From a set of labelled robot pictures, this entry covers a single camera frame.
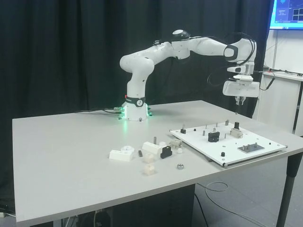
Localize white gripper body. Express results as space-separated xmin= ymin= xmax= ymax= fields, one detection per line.
xmin=222 ymin=80 xmax=260 ymax=98

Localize white cabinet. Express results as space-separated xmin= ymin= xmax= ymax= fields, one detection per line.
xmin=251 ymin=29 xmax=303 ymax=138

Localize white task board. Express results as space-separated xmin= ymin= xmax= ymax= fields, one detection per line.
xmin=169 ymin=119 xmax=288 ymax=168

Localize black D-SUB plug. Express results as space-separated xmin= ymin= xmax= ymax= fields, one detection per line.
xmin=160 ymin=146 xmax=172 ymax=159

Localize blue screen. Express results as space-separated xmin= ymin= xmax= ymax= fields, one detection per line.
xmin=269 ymin=0 xmax=303 ymax=31

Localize white holder with square holes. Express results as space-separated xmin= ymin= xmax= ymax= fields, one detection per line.
xmin=141 ymin=140 xmax=160 ymax=155

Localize dark table leg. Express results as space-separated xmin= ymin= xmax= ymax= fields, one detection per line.
xmin=282 ymin=151 xmax=299 ymax=227

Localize white cube holder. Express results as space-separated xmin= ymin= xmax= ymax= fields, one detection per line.
xmin=142 ymin=163 xmax=156 ymax=176

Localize white holder with round holes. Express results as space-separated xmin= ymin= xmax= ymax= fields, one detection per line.
xmin=108 ymin=147 xmax=134 ymax=163

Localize black curtain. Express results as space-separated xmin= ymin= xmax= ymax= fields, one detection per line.
xmin=0 ymin=0 xmax=278 ymax=227

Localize black looped gripper cable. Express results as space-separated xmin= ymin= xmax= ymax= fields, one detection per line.
xmin=206 ymin=70 xmax=229 ymax=92

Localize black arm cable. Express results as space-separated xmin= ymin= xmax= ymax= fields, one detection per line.
xmin=188 ymin=32 xmax=258 ymax=70

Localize thin floor cable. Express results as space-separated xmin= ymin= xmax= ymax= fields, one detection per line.
xmin=195 ymin=181 xmax=281 ymax=227

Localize black base cables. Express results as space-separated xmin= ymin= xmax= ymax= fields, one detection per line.
xmin=102 ymin=107 xmax=125 ymax=115

